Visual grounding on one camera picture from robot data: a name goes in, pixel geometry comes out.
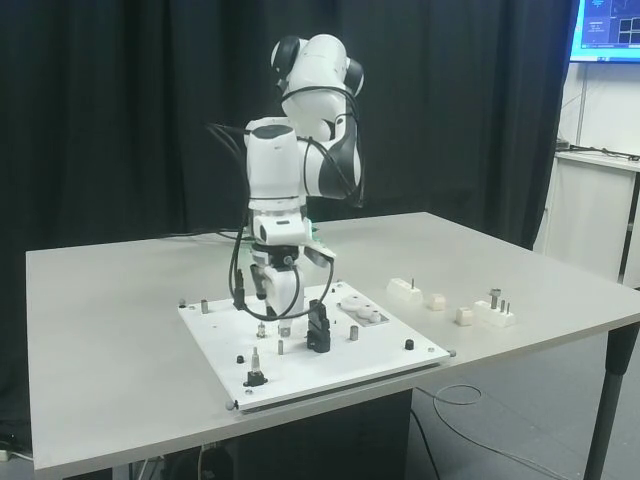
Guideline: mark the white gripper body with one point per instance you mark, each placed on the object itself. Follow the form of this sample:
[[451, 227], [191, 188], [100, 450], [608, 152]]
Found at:
[[285, 297]]

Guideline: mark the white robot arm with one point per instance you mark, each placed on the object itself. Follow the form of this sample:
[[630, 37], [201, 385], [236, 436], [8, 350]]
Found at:
[[320, 65]]

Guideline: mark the thick metal round peg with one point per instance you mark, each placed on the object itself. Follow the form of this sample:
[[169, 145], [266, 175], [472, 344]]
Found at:
[[354, 333]]

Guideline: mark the white single peg holder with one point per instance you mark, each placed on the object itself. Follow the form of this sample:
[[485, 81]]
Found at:
[[402, 294]]

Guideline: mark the white multi peg holder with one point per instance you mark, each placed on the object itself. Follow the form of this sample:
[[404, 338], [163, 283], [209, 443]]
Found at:
[[492, 317]]

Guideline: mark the metal BNC plug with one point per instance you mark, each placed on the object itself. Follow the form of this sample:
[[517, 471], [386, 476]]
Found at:
[[260, 330]]

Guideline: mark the black D-SUB plug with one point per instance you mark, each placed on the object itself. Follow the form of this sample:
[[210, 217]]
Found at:
[[318, 337]]

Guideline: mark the white task board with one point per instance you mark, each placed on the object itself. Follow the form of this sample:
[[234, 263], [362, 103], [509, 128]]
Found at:
[[300, 380]]

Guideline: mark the white large gear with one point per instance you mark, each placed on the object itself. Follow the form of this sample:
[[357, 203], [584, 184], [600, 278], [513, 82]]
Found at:
[[350, 303]]

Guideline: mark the white wrist sensor box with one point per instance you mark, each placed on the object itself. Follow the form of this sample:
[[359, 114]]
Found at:
[[282, 229]]

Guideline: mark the white medium gear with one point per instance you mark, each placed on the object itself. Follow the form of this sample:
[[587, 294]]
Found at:
[[369, 313]]

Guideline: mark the black control cabinet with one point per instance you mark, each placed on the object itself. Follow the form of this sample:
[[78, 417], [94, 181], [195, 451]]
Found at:
[[325, 440]]

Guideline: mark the metal bolt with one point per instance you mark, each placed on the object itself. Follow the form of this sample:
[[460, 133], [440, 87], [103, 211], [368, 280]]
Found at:
[[494, 295]]

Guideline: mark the black curtain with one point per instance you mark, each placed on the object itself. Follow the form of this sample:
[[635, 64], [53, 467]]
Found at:
[[100, 100]]

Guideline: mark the white power strip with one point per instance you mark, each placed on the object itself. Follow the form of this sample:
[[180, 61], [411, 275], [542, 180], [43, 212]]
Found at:
[[5, 455]]

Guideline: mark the white cabinet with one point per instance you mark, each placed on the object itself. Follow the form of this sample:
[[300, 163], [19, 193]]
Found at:
[[590, 210]]

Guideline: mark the black table leg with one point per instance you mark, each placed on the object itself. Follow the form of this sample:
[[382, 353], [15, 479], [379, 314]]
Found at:
[[607, 400]]

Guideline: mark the blue screen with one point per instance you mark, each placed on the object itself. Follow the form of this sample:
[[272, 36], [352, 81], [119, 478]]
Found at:
[[607, 30]]

